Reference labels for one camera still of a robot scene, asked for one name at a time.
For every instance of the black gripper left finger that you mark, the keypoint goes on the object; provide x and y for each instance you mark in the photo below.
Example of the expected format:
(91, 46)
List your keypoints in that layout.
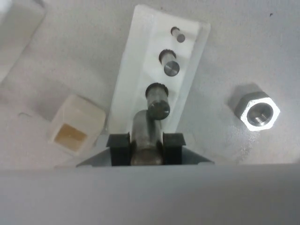
(118, 152)

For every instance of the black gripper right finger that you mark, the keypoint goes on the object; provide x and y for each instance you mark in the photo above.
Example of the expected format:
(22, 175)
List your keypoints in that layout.
(172, 151)

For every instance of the widest metal round peg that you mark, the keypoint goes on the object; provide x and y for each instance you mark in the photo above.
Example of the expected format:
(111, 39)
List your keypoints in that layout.
(143, 138)

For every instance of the wide metal round peg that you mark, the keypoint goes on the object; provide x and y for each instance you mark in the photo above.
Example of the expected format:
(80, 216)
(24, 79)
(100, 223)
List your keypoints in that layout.
(157, 103)

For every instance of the white peg holder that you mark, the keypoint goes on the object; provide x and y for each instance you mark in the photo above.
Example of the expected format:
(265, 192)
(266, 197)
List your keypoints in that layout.
(21, 35)
(131, 77)

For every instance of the medium metal round peg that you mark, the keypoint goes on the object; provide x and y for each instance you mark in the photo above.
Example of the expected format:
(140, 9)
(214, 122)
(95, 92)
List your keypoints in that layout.
(171, 66)

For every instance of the thin metal round peg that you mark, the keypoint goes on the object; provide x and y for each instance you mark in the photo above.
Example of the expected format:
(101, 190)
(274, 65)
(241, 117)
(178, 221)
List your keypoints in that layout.
(180, 37)

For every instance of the cream plastic block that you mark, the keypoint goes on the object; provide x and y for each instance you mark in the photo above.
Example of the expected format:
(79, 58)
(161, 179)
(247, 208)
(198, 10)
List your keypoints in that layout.
(75, 117)

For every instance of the metal hex nut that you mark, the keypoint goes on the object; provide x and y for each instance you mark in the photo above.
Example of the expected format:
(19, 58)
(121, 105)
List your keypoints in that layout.
(255, 110)

